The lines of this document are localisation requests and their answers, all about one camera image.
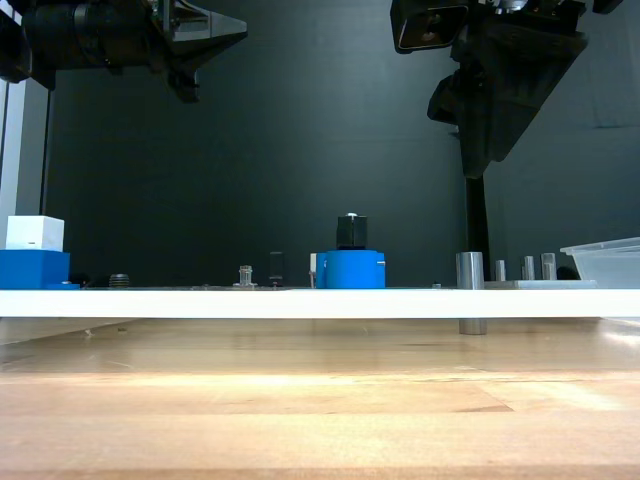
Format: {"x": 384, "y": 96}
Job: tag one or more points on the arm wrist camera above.
{"x": 430, "y": 27}

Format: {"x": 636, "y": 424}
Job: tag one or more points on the white cube block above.
{"x": 35, "y": 232}

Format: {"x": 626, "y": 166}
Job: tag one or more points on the small silver connector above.
{"x": 245, "y": 277}

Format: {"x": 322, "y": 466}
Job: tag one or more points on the white task board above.
{"x": 200, "y": 302}

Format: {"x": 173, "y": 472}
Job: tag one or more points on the thick metal peg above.
{"x": 548, "y": 265}

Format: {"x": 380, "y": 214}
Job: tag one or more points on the black knurled nut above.
{"x": 119, "y": 281}

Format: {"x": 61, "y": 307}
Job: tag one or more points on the grey metal peg plate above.
{"x": 550, "y": 284}

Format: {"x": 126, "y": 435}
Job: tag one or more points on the black upright connector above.
{"x": 276, "y": 262}

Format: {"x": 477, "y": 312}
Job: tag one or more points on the blue connector holder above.
{"x": 352, "y": 270}

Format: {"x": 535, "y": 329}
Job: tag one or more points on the large steel cylinder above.
{"x": 470, "y": 270}

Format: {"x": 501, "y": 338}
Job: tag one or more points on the white connector block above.
{"x": 313, "y": 265}

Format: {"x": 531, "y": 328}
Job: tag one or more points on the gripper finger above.
{"x": 525, "y": 75}
{"x": 185, "y": 80}
{"x": 450, "y": 100}
{"x": 220, "y": 27}

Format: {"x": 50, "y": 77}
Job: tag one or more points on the thin metal peg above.
{"x": 500, "y": 270}

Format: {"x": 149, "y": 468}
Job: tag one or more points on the clear plastic tub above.
{"x": 605, "y": 265}

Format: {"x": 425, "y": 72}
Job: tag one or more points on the medium metal peg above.
{"x": 528, "y": 267}

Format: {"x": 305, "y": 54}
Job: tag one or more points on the blue rectangular holder block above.
{"x": 30, "y": 270}

